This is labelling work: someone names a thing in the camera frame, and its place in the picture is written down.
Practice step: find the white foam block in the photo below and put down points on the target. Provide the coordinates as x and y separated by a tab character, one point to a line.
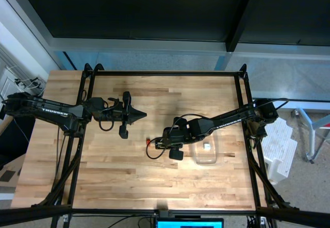
207	146

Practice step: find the black metal frame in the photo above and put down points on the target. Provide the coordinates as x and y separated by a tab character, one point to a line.
31	213

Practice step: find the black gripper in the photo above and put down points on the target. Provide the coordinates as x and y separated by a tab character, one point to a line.
123	114
179	137

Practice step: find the clear plastic tub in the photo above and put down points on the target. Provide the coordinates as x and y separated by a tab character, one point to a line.
206	158

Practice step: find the cardboard box with black patches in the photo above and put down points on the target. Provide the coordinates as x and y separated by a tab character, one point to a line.
18	164

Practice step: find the grey metal chair frame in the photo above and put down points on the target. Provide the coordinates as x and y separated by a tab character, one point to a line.
312	140

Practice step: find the black vise with red knob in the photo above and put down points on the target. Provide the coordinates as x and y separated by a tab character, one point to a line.
148	141

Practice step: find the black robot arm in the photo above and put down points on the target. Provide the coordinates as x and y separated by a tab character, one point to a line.
227	121
59	112

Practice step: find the blue-lit screen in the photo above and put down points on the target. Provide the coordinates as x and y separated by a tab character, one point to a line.
188	224

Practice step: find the black curved frame bracket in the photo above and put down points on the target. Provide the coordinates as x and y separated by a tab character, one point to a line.
99	68
87	69
243	69

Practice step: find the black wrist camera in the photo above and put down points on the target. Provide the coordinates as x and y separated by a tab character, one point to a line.
166	136

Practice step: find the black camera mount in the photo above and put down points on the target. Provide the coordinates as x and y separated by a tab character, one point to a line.
165	213

